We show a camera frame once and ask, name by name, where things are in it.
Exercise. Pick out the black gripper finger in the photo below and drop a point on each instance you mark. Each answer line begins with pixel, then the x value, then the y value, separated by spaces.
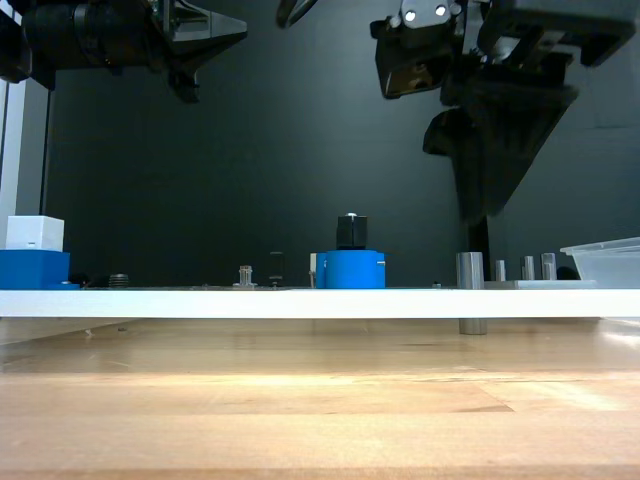
pixel 500 140
pixel 205 50
pixel 227 26

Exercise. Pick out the large steel cylinder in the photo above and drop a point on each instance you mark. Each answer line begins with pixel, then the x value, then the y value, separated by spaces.
pixel 470 270

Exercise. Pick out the white taskboard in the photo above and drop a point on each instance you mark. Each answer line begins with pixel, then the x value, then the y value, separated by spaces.
pixel 320 302

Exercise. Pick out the small metal peg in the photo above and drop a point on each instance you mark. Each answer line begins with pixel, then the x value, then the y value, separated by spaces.
pixel 500 270
pixel 529 267
pixel 548 267

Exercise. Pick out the grey peg block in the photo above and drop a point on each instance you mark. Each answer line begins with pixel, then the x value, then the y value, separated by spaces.
pixel 540 285

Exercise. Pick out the clear plastic tub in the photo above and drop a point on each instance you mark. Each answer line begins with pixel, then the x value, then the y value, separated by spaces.
pixel 610 265

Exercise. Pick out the black plug silver top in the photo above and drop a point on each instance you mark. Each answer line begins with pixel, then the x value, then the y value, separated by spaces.
pixel 352 232

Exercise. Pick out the blue round holder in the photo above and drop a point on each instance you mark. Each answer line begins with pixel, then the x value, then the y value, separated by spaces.
pixel 350 270

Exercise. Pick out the beige multi-pin connector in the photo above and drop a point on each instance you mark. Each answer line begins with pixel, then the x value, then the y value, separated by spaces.
pixel 313 265

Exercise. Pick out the dark knurled nut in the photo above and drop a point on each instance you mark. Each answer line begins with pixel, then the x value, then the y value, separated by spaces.
pixel 120 281

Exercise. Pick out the white cube connector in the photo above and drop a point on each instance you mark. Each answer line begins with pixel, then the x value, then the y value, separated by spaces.
pixel 35 232

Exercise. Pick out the blue mounting block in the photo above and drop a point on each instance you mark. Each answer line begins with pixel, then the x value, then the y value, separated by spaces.
pixel 30 270

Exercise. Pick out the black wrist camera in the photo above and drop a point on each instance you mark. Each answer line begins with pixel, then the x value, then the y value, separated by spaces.
pixel 400 50

